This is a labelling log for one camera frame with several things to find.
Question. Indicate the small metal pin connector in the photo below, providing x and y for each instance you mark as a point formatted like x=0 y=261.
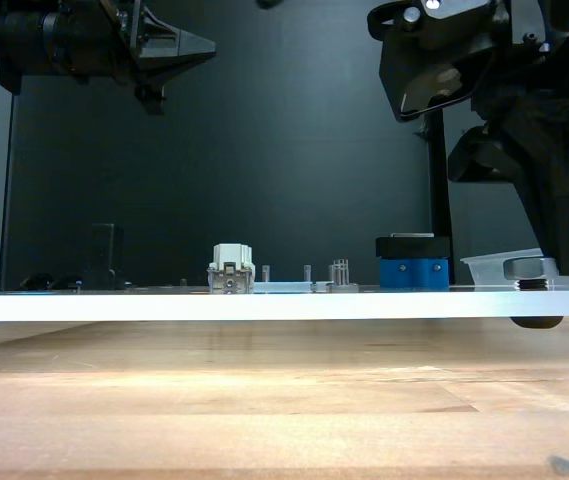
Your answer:
x=344 y=287

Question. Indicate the black room pillar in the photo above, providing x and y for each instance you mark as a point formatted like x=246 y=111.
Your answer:
x=439 y=210

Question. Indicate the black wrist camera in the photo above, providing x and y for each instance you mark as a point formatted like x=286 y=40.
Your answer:
x=429 y=75

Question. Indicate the black upright clamp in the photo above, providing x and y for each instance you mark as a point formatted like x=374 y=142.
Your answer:
x=106 y=250

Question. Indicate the grey rectangular connector housing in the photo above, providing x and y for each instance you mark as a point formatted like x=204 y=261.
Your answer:
x=231 y=260

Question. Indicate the silver bar screw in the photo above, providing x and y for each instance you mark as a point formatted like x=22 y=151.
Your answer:
x=331 y=274
x=266 y=274
x=307 y=274

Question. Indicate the black threaded bolt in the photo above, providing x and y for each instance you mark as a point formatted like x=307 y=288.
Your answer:
x=532 y=285

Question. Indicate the clear plastic tub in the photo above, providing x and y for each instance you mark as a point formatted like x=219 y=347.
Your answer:
x=484 y=272

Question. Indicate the aluminium bar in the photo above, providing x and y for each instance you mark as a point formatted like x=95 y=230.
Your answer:
x=284 y=287

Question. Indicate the blue and black connector mount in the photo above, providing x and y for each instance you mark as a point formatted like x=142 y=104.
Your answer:
x=414 y=275

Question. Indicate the white board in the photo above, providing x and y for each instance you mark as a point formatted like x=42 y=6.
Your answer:
x=264 y=307

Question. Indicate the silver hex nut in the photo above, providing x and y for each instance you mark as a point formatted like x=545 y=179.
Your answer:
x=526 y=268

